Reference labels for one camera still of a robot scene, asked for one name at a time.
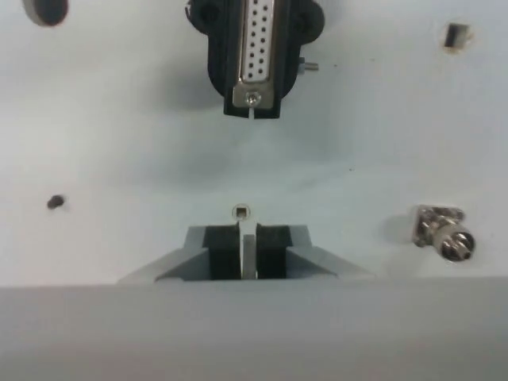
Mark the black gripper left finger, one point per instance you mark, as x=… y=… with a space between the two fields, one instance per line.
x=224 y=254

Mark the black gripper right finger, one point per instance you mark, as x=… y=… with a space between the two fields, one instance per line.
x=272 y=254

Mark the metal square peg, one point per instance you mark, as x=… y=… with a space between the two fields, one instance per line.
x=251 y=256

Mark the white task board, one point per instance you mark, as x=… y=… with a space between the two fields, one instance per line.
x=119 y=139

